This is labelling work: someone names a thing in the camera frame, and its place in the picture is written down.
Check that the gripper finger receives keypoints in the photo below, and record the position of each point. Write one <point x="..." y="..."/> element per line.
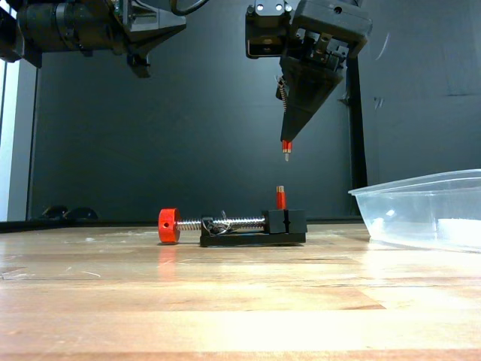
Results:
<point x="169" y="20"/>
<point x="304" y="97"/>
<point x="150" y="37"/>

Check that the black vise with red knob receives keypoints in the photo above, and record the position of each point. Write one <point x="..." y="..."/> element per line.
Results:
<point x="285" y="225"/>

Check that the clear plastic tub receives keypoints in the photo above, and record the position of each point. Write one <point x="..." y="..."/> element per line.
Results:
<point x="398" y="210"/>

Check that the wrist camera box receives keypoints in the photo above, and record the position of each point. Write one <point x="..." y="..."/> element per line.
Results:
<point x="267" y="34"/>

